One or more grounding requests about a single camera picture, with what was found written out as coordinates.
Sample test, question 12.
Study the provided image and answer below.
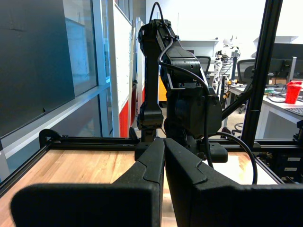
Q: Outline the black office chair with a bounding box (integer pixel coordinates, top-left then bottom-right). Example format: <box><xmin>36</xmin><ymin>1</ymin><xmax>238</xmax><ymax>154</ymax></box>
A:
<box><xmin>236</xmin><ymin>59</ymin><xmax>256</xmax><ymax>86</ymax></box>

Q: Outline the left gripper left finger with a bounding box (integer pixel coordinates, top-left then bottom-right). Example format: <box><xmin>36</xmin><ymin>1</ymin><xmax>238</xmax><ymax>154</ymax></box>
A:
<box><xmin>10</xmin><ymin>138</ymin><xmax>166</xmax><ymax>227</ymax></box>

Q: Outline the large dark window pane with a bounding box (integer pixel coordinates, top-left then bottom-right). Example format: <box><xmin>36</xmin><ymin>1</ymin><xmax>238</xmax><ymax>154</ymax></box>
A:
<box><xmin>0</xmin><ymin>0</ymin><xmax>76</xmax><ymax>139</ymax></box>

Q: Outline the black computer monitor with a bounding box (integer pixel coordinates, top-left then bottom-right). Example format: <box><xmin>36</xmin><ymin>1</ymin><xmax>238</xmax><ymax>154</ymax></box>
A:
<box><xmin>269</xmin><ymin>43</ymin><xmax>303</xmax><ymax>80</ymax></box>

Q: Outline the white and red partition panel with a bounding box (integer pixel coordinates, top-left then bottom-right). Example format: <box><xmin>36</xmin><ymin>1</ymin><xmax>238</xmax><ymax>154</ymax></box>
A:
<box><xmin>107</xmin><ymin>0</ymin><xmax>134</xmax><ymax>138</ymax></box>

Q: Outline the red plastic cup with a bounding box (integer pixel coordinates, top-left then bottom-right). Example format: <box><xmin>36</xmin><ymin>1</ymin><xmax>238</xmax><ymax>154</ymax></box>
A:
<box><xmin>285</xmin><ymin>80</ymin><xmax>303</xmax><ymax>105</ymax></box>

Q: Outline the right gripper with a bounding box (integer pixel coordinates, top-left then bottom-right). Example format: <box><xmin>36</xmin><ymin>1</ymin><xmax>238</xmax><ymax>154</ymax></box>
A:
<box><xmin>134</xmin><ymin>87</ymin><xmax>229</xmax><ymax>164</ymax></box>

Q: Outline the grey keyboard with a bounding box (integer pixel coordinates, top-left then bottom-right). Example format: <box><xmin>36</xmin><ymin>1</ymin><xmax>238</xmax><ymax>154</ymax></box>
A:
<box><xmin>283</xmin><ymin>106</ymin><xmax>303</xmax><ymax>116</ymax></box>

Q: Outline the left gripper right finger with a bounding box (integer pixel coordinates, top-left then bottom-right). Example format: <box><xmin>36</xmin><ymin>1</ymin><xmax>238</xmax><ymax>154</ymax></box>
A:
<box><xmin>165</xmin><ymin>138</ymin><xmax>303</xmax><ymax>227</ymax></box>

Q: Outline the yellow cabinet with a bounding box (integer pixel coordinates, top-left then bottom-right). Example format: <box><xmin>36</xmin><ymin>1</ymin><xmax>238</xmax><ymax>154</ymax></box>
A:
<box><xmin>159</xmin><ymin>77</ymin><xmax>168</xmax><ymax>103</ymax></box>

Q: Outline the black aluminium frame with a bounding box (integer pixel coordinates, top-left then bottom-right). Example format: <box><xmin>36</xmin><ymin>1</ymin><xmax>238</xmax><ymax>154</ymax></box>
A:
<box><xmin>0</xmin><ymin>0</ymin><xmax>303</xmax><ymax>198</ymax></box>

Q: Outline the white office desk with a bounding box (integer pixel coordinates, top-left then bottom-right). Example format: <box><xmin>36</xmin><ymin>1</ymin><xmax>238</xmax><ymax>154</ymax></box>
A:
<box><xmin>227</xmin><ymin>84</ymin><xmax>303</xmax><ymax>140</ymax></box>

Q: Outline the black controller box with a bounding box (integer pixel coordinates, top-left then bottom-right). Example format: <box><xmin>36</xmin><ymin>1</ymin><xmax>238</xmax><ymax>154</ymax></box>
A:
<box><xmin>276</xmin><ymin>151</ymin><xmax>303</xmax><ymax>184</ymax></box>

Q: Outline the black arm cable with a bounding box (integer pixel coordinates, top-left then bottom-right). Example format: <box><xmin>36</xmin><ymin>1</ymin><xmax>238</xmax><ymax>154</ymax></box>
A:
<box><xmin>149</xmin><ymin>1</ymin><xmax>214</xmax><ymax>166</ymax></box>
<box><xmin>212</xmin><ymin>131</ymin><xmax>258</xmax><ymax>185</ymax></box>

